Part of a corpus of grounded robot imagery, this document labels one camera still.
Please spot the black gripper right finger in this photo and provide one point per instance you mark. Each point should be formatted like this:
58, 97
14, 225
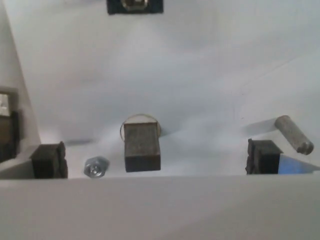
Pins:
262, 160

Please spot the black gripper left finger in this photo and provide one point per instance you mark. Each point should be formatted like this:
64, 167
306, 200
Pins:
47, 162

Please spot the metal round peg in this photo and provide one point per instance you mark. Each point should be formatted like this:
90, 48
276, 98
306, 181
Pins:
292, 132

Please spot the metal square peg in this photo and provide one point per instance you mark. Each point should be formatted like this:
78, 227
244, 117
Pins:
142, 150

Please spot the metal hex bolt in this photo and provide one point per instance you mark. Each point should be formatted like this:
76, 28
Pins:
96, 168

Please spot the black USB plug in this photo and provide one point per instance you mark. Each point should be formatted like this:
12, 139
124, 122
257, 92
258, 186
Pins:
7, 130

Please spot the white task board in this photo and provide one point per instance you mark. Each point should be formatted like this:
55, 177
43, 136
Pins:
200, 62

